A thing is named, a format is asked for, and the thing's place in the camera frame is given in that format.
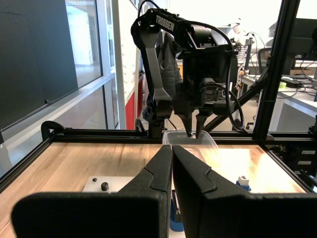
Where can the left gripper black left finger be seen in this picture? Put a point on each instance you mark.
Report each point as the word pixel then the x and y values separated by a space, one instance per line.
pixel 99 213

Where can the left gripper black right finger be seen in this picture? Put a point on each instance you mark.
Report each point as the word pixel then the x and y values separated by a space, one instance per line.
pixel 235 215

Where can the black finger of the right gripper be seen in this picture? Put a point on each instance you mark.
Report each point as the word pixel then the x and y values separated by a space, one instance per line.
pixel 187 121
pixel 201 121

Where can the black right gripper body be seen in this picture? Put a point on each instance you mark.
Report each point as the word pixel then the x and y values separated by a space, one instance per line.
pixel 190 99

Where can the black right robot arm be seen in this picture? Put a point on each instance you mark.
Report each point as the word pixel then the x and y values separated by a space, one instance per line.
pixel 168 27

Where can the clear plastic tub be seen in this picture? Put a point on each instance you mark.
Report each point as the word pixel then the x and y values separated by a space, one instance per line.
pixel 178 140

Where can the black knurled set screw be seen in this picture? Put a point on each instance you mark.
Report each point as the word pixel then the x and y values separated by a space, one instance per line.
pixel 105 186

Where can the small blue connector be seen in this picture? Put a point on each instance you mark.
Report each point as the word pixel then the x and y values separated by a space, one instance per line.
pixel 244 185

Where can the white board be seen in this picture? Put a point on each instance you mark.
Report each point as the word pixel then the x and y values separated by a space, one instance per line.
pixel 116 183

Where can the blue clamp with black connector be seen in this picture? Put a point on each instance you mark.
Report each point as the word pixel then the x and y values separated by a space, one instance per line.
pixel 176 225

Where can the white lattice stand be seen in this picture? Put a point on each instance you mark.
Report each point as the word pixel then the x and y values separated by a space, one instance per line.
pixel 240 54

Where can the black monitor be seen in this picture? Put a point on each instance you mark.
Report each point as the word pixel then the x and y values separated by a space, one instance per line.
pixel 304 34

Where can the black table frame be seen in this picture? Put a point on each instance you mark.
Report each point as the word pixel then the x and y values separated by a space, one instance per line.
pixel 99 136

